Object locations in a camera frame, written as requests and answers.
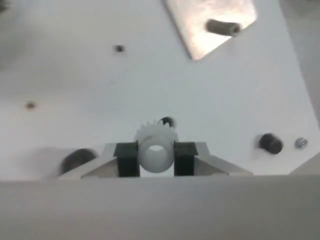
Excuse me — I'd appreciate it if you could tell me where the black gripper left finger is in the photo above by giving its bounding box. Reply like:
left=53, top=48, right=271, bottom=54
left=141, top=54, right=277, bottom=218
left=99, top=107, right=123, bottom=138
left=58, top=141, right=140, bottom=179

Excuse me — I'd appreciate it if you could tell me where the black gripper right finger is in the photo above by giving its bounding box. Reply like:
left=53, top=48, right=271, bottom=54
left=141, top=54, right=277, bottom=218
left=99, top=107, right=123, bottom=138
left=173, top=141, right=254, bottom=177

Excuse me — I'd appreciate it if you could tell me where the white small gear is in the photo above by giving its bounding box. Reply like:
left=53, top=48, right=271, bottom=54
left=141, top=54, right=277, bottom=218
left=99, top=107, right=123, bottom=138
left=134, top=119, right=179, bottom=174

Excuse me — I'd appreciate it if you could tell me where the white task board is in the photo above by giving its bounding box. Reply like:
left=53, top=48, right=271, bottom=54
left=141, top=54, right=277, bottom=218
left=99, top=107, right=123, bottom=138
left=0, top=0, right=320, bottom=180

